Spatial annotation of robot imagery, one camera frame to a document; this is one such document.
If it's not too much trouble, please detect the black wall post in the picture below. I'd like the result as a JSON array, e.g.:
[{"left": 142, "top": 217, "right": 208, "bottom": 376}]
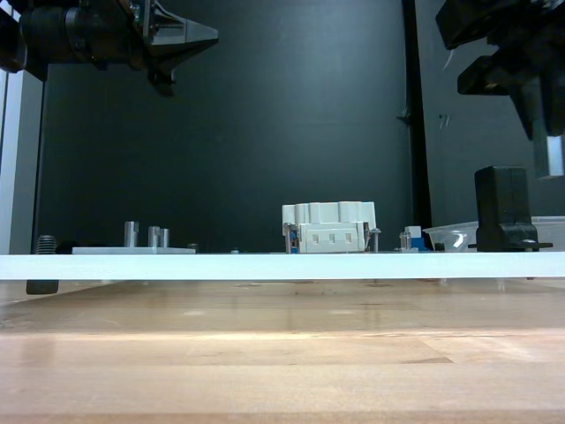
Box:
[{"left": 400, "top": 0, "right": 433, "bottom": 227}]

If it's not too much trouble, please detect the black plastic clamp block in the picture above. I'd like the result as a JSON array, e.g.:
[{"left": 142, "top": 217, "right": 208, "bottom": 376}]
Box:
[{"left": 467, "top": 165, "right": 554, "bottom": 253}]

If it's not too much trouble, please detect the grey glass wall frame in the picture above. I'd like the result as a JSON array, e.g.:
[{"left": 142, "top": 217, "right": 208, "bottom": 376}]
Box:
[{"left": 0, "top": 68, "right": 45, "bottom": 256}]

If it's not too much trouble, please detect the clear plastic tub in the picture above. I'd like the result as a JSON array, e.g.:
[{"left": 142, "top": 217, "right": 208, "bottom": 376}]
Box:
[{"left": 422, "top": 215, "right": 565, "bottom": 255}]

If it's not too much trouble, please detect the grey metal plate with posts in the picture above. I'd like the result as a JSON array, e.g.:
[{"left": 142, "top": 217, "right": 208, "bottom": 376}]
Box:
[{"left": 72, "top": 220, "right": 198, "bottom": 256}]

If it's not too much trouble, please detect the black board standoff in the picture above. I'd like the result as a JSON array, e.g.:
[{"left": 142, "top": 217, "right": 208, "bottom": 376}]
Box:
[{"left": 26, "top": 280, "right": 58, "bottom": 296}]

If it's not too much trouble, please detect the beige multi-pin connector housing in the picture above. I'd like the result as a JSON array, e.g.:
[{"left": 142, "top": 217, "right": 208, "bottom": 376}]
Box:
[{"left": 281, "top": 201, "right": 383, "bottom": 255}]

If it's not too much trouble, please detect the small blue holder white plug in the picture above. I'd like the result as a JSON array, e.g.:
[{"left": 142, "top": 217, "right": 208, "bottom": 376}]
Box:
[{"left": 403, "top": 224, "right": 426, "bottom": 253}]

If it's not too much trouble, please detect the white task board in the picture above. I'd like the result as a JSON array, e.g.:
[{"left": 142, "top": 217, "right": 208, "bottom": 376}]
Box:
[{"left": 0, "top": 254, "right": 565, "bottom": 283}]

